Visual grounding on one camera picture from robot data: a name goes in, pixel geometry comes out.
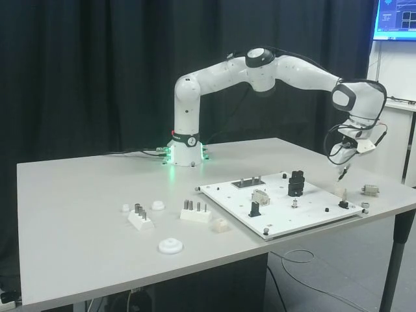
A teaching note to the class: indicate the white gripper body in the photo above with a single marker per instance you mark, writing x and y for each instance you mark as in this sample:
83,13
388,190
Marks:
339,156

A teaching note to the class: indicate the black USB plug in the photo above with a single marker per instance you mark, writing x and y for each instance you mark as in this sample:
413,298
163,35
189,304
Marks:
340,177

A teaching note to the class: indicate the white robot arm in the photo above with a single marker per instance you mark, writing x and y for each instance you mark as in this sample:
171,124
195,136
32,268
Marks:
188,97

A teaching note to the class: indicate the cream plug holder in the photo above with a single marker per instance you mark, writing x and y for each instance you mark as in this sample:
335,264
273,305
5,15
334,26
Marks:
339,190
222,226

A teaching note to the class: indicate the metal bolt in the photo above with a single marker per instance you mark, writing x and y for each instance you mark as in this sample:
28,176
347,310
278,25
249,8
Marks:
344,195

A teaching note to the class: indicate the flat white mounting plate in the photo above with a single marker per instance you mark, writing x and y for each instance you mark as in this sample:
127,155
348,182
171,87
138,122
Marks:
365,146

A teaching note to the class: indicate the beige waterproof plug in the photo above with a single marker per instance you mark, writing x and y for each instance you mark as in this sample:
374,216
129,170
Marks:
367,189

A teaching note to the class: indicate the metal nut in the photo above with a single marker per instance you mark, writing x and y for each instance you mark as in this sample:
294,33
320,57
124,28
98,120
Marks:
365,205

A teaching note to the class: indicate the white task board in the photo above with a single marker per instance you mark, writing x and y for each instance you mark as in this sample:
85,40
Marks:
308,214

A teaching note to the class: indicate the metal BNC plug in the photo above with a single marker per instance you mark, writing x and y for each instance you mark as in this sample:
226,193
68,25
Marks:
295,203

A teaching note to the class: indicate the white cabinet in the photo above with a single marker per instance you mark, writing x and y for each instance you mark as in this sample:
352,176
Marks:
403,139

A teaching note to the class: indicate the black table leg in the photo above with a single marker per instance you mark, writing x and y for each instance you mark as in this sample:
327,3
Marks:
395,260

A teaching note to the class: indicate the blue screen monitor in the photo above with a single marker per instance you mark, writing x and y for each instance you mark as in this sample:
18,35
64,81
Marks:
395,19

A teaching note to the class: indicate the medium metal square peg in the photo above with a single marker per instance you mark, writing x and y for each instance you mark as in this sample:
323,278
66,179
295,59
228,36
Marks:
198,207
191,206

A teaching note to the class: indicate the white square peg holder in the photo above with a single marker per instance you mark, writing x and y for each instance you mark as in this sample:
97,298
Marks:
196,216

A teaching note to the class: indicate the large metal square peg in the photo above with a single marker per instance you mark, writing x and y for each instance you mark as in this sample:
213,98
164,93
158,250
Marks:
187,205

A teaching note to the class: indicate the black box under table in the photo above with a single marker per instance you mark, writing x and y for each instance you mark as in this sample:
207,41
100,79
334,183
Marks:
211,286

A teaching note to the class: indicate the white medium gear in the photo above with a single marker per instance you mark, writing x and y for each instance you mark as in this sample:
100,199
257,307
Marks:
157,205

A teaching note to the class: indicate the white large gear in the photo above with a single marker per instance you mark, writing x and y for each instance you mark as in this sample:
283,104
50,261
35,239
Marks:
170,246

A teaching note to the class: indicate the white round peg holder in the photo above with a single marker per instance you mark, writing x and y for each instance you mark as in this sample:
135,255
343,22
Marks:
140,222

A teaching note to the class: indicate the large metal round peg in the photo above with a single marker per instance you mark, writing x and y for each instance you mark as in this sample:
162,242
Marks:
136,208

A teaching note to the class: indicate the white small gear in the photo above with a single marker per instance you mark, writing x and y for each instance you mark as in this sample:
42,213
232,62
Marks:
124,208

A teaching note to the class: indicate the black curtains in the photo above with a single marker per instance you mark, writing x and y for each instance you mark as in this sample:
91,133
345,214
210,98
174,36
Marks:
97,65

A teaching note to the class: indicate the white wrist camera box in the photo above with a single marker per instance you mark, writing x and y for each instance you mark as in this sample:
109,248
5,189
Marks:
352,133

